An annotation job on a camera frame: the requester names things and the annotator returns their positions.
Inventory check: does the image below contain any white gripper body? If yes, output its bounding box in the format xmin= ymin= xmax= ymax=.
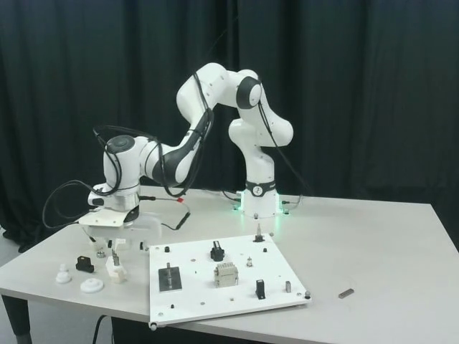
xmin=84 ymin=213 xmax=164 ymax=240

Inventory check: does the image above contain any black D-SUB plug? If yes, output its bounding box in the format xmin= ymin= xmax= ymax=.
xmin=75 ymin=254 xmax=95 ymax=274

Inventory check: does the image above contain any white large gear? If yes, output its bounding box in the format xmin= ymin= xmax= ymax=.
xmin=80 ymin=278 xmax=105 ymax=294

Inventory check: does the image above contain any white small gear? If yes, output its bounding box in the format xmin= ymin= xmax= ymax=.
xmin=54 ymin=263 xmax=72 ymax=285

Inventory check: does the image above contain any black waterproof plug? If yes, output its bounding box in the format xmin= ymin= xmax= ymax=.
xmin=209 ymin=241 xmax=225 ymax=262

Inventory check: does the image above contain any white task board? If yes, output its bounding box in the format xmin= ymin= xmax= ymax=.
xmin=144 ymin=232 xmax=313 ymax=329

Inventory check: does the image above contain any beige multi-pin connector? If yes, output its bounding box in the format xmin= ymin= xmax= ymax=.
xmin=214 ymin=264 xmax=236 ymax=289

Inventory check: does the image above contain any dark table leg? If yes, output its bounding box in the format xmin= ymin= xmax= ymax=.
xmin=1 ymin=295 xmax=29 ymax=344

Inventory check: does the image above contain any black curtain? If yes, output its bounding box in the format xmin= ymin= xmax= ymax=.
xmin=0 ymin=0 xmax=459 ymax=254

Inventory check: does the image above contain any black looped cable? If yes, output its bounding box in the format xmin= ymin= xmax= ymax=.
xmin=42 ymin=181 xmax=96 ymax=230

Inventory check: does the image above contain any black base cable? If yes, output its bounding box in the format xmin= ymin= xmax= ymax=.
xmin=220 ymin=188 xmax=245 ymax=201

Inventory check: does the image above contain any black cable under table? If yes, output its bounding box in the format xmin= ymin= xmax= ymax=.
xmin=93 ymin=314 xmax=110 ymax=344

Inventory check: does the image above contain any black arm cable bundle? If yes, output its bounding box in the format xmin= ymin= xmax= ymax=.
xmin=92 ymin=70 xmax=216 ymax=196

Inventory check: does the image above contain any thin black cable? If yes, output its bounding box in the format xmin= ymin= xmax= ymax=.
xmin=257 ymin=80 xmax=308 ymax=198

